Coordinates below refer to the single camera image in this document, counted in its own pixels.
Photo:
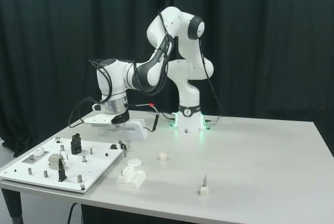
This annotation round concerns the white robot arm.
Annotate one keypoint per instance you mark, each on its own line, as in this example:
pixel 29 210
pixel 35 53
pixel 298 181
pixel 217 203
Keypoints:
pixel 188 88

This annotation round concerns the white small gear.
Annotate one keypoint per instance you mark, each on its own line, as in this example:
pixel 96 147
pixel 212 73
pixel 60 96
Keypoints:
pixel 39 152

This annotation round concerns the white large gear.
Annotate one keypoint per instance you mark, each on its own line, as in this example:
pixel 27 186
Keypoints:
pixel 135 162

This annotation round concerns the black D-SUB plug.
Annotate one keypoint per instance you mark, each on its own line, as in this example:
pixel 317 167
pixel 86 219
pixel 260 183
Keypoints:
pixel 75 144

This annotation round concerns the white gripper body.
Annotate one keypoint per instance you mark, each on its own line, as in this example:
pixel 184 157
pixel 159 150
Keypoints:
pixel 135 130

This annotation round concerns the small white holder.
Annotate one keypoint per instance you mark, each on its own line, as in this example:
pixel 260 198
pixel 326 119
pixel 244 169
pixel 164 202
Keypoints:
pixel 162 156

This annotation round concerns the black curtain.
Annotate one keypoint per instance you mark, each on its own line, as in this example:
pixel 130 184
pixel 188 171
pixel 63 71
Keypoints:
pixel 52 25

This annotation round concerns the white plug holder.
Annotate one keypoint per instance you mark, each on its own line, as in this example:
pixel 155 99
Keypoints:
pixel 138 178

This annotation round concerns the white task board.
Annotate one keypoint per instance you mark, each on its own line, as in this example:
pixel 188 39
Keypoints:
pixel 99 166

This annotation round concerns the metal square peg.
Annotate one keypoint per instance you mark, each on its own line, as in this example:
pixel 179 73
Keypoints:
pixel 204 181
pixel 45 174
pixel 29 171
pixel 79 178

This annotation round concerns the white peg holder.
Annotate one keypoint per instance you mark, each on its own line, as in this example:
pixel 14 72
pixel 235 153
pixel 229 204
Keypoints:
pixel 129 174
pixel 204 190

